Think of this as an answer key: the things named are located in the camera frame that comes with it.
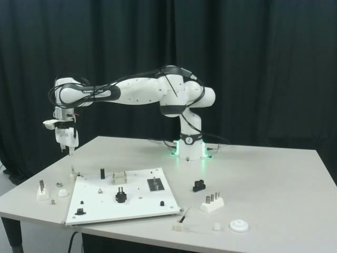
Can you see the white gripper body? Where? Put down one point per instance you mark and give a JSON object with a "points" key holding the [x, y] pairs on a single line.
{"points": [[65, 136]]}

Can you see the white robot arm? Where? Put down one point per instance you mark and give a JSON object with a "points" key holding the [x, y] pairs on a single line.
{"points": [[137, 91]]}

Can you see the small white plug holder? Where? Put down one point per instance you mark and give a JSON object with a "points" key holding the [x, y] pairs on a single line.
{"points": [[72, 175]]}

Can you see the metal nut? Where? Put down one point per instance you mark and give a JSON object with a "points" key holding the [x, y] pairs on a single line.
{"points": [[58, 184]]}

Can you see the metal USB plug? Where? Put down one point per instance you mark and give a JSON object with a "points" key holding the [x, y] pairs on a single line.
{"points": [[42, 185]]}

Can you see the white medium gear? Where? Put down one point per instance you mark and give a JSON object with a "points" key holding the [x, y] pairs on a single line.
{"points": [[62, 193]]}

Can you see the white USB plug holder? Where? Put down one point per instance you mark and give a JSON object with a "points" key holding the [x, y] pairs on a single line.
{"points": [[42, 195]]}

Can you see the small metal bolt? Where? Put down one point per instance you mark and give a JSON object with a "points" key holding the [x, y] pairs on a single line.
{"points": [[53, 202]]}

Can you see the white task board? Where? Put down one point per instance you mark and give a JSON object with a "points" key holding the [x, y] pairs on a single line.
{"points": [[105, 208]]}

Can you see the black curtain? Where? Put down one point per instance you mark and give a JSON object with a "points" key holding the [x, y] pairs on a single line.
{"points": [[52, 39]]}

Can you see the black table leg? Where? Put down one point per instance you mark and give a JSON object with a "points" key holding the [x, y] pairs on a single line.
{"points": [[10, 234]]}

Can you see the small white block holder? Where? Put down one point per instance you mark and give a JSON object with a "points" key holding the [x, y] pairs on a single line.
{"points": [[177, 227]]}

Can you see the black D-SUB plug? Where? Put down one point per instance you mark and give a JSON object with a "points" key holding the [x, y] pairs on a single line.
{"points": [[198, 185]]}

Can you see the large metal round peg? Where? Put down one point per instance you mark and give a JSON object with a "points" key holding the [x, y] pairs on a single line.
{"points": [[207, 199]]}

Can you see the medium metal round peg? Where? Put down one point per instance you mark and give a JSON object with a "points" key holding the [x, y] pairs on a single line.
{"points": [[211, 198]]}

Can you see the white peg holder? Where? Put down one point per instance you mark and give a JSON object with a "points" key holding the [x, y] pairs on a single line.
{"points": [[212, 206]]}

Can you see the white small gear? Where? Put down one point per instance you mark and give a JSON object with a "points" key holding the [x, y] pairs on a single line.
{"points": [[216, 227]]}

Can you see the white large gear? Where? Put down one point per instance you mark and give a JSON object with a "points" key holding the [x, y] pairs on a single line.
{"points": [[239, 226]]}

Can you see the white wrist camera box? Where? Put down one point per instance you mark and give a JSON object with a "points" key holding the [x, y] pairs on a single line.
{"points": [[50, 124]]}

